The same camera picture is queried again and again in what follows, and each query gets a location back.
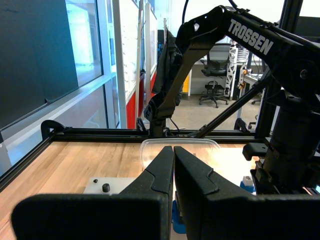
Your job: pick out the white lattice stand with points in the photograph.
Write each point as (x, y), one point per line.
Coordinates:
(231, 70)

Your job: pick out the black hanging jacket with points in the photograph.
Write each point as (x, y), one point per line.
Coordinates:
(162, 75)

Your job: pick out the black round knob screw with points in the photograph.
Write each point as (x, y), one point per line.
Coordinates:
(106, 188)

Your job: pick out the blue clamp with black cap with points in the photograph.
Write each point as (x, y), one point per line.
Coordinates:
(178, 222)

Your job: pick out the black aluminium frame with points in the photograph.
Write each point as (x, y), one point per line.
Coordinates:
(100, 133)

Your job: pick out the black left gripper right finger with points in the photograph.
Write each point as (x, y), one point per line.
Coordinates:
(225, 215)

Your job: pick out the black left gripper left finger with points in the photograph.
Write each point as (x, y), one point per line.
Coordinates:
(137, 215)

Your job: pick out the red wall panel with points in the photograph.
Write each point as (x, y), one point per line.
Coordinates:
(131, 112)

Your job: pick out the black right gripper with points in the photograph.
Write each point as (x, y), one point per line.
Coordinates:
(287, 175)

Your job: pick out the yellow cabinet panel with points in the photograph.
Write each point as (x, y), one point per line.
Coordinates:
(187, 83)

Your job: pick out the small black board screw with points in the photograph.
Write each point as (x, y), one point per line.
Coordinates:
(95, 181)

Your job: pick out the clear plastic tub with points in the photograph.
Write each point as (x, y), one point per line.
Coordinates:
(150, 152)

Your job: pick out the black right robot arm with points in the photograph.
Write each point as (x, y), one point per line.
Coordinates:
(287, 57)

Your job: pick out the small blue white socket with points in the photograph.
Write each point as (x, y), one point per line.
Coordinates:
(247, 186)

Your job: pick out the black office chair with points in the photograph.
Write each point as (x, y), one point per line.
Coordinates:
(215, 67)

